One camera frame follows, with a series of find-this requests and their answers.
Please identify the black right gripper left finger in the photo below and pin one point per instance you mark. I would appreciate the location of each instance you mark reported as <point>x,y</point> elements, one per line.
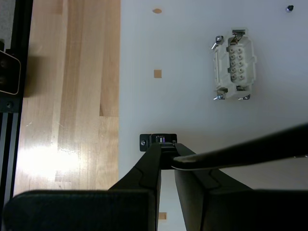
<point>96,211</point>

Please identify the black screw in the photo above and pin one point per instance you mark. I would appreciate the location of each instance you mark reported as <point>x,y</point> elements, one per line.
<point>289,8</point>

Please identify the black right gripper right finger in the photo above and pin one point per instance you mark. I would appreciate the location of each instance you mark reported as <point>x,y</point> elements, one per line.
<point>216,204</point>

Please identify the beige connector housing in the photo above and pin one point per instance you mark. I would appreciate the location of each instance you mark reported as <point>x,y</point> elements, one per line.
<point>233,65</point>

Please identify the black table-level camera box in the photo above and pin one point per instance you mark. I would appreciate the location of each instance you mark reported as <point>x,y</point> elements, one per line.
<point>9,72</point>

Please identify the black USB socket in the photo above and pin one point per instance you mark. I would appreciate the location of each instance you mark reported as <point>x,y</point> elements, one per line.
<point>144,138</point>

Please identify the black metal frame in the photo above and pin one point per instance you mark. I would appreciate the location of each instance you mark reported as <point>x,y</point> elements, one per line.
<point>24,24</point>

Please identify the white board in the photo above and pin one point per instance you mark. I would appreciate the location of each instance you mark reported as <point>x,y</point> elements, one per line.
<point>192,115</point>

